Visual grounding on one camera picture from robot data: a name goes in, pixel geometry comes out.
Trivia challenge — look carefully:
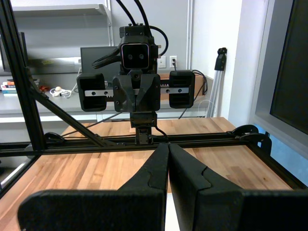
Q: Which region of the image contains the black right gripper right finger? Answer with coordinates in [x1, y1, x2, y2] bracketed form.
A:
[169, 144, 308, 231]

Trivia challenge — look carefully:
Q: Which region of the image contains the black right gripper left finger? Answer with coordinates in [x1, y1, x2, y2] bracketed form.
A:
[18, 143, 168, 231]

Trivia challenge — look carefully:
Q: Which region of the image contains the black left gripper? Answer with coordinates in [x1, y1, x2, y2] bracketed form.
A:
[77, 70, 196, 113]

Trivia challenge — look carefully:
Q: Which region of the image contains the black computer monitor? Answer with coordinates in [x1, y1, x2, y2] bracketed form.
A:
[80, 47, 121, 74]

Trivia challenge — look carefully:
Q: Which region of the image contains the brown cardboard box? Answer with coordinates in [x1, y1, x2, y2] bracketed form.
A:
[157, 73, 206, 102]

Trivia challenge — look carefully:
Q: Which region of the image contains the grey desk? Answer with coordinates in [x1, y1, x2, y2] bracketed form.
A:
[0, 72, 215, 123]

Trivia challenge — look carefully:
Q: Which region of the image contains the stack of books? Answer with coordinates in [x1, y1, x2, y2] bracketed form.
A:
[1, 80, 19, 97]

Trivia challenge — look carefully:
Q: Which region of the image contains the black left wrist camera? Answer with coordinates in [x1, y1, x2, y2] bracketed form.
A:
[121, 43, 150, 70]

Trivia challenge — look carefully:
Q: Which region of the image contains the black braided cable sleeve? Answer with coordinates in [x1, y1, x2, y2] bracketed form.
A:
[92, 49, 121, 70]

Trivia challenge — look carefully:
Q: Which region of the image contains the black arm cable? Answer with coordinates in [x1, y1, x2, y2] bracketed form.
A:
[133, 0, 152, 28]
[115, 0, 137, 26]
[149, 25, 169, 58]

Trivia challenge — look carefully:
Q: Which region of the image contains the white coiled cable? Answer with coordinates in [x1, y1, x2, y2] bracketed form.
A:
[49, 86, 73, 99]

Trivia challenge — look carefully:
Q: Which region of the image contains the black aluminium frame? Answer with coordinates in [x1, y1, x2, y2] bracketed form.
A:
[0, 0, 308, 200]

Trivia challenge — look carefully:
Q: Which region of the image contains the white wall shelf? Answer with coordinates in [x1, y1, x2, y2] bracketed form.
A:
[12, 0, 115, 67]

